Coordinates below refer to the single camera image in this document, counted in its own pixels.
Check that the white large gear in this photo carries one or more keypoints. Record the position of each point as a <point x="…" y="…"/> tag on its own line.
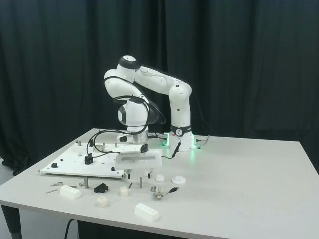
<point x="179" y="179"/>

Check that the black curtain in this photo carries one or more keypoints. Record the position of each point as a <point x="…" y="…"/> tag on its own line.
<point x="249" y="49"/>

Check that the black boxy plug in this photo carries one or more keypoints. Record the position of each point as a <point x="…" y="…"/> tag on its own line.
<point x="88" y="159"/>

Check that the black table leg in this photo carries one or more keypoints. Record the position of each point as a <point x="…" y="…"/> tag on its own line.
<point x="11" y="221"/>

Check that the long white peg holder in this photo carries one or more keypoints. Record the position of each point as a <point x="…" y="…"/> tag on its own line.
<point x="147" y="212"/>
<point x="70" y="192"/>

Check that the white medium gear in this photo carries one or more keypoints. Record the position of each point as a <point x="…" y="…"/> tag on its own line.
<point x="159" y="178"/>

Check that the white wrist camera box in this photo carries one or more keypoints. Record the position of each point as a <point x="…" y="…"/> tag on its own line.
<point x="123" y="139"/>

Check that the black D-SUB plug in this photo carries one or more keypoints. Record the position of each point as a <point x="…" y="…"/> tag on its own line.
<point x="100" y="188"/>

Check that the small white cube holder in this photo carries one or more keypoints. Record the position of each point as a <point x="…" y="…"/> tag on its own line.
<point x="102" y="202"/>
<point x="123" y="192"/>

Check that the standing metal round peg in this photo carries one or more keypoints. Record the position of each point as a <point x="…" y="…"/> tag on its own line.
<point x="86" y="182"/>
<point x="140" y="182"/>

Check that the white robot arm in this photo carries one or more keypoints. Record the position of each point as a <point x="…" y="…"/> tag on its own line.
<point x="179" y="104"/>

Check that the white task board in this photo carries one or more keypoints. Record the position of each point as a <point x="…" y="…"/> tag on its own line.
<point x="67" y="164"/>

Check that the lying metal square peg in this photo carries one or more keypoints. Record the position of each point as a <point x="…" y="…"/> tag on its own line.
<point x="56" y="184"/>

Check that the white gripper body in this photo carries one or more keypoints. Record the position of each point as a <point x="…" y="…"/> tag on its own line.
<point x="139" y="163"/>

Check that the small metal BNC plug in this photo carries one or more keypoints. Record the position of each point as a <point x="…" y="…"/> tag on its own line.
<point x="152" y="188"/>

